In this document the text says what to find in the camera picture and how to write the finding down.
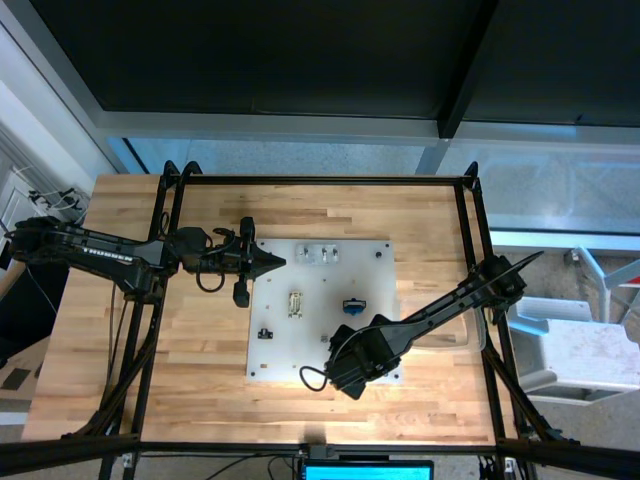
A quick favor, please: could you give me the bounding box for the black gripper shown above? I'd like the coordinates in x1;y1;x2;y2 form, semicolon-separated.
325;323;382;402
213;217;288;308

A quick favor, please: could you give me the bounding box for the white board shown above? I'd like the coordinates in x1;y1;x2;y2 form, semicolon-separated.
244;238;405;385

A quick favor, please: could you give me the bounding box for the pale bar with pins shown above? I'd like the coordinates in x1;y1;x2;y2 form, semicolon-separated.
295;242;341;265

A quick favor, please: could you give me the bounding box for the clear plastic tub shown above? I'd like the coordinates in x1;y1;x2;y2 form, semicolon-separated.
397;292;489;355

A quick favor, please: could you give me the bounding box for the blue screen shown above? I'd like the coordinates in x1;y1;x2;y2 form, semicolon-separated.
298;459;435;480

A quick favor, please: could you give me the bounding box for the black box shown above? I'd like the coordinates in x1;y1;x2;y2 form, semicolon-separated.
0;259;71;371

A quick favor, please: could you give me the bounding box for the grey metal stand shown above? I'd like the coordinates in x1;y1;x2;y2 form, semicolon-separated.
564;243;640;321

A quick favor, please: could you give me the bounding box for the cardboard sheet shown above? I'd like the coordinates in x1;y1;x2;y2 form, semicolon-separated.
0;334;54;402

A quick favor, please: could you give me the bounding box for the black cable loop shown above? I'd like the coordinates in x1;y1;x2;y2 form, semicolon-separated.
194;258;225;294
298;365;332;393

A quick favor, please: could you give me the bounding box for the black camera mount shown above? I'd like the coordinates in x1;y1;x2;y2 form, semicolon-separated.
298;439;335;459

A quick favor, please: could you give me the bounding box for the black metal frame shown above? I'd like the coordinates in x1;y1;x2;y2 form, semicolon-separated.
0;159;640;480

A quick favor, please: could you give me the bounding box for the black cable bundle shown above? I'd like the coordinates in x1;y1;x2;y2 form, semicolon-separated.
27;186;84;212

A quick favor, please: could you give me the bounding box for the black vertical post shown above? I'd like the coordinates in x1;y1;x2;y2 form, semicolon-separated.
437;0;501;140

